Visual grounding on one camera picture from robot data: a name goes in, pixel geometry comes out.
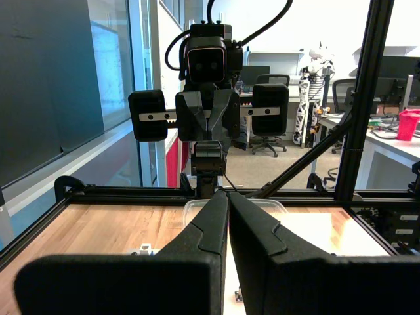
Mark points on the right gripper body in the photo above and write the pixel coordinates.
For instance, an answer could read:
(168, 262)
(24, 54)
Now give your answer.
(147, 101)

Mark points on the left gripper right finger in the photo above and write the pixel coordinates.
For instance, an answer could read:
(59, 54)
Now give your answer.
(328, 285)

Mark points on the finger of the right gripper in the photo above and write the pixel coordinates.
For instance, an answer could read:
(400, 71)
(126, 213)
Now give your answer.
(188, 115)
(228, 115)

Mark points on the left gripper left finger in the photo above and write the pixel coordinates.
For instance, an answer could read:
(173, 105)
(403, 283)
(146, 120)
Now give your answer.
(131, 285)

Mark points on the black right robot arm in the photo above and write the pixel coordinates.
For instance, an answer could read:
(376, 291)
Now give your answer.
(208, 164)

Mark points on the blue and white connector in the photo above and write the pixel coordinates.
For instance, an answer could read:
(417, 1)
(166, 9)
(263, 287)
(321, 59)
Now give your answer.
(144, 249)

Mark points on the person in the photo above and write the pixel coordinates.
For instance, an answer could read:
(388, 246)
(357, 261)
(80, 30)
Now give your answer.
(243, 136)

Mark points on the black office chair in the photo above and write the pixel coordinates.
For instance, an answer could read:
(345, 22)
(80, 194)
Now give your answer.
(267, 146)
(341, 95)

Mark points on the black computer monitor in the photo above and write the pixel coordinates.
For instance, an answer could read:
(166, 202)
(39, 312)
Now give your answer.
(259, 73)
(400, 69)

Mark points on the red cabinet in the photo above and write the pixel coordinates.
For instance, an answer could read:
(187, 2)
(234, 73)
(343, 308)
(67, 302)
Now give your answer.
(172, 164)

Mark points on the white task board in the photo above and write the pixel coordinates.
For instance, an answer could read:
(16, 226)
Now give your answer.
(315, 229)

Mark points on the white lattice robot model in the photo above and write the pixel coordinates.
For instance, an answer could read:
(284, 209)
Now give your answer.
(303, 108)

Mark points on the black box with white labels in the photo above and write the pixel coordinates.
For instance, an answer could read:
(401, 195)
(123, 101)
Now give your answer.
(384, 229)

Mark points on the clear plastic tub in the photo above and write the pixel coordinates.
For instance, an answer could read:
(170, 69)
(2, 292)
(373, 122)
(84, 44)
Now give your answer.
(190, 213)

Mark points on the black chair base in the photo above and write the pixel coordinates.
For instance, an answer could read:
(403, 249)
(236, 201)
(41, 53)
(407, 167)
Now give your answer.
(331, 177)

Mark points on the white desk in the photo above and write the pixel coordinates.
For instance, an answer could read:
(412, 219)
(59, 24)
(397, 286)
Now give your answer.
(387, 147)

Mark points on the red plastic cup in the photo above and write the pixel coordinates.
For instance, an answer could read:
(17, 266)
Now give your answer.
(407, 126)

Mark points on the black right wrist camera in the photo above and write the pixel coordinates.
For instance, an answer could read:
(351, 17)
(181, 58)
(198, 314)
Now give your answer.
(206, 60)

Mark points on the white wall shelf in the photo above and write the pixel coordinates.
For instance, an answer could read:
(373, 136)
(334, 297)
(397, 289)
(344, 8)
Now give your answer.
(403, 50)
(279, 57)

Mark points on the black aluminium frame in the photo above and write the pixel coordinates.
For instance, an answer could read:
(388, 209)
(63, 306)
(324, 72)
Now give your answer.
(131, 192)

